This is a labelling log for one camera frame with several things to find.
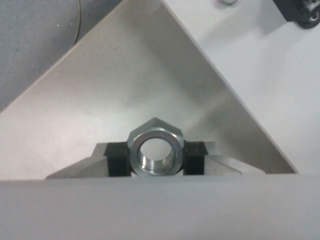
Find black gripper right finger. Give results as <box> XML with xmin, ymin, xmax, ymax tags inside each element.
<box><xmin>183</xmin><ymin>140</ymin><xmax>244</xmax><ymax>176</ymax></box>

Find black USB plug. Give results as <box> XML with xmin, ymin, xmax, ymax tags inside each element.
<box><xmin>271</xmin><ymin>0</ymin><xmax>320</xmax><ymax>30</ymax></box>

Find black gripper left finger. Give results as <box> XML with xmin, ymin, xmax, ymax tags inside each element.
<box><xmin>45</xmin><ymin>141</ymin><xmax>133</xmax><ymax>179</ymax></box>

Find white task board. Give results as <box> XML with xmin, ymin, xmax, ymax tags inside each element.
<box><xmin>161</xmin><ymin>0</ymin><xmax>320</xmax><ymax>176</ymax></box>

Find metal hex bolt nut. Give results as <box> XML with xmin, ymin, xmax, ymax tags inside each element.
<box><xmin>127</xmin><ymin>116</ymin><xmax>186</xmax><ymax>177</ymax></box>

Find thin grey floor cable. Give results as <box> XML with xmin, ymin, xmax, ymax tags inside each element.
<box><xmin>73</xmin><ymin>0</ymin><xmax>82</xmax><ymax>47</ymax></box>

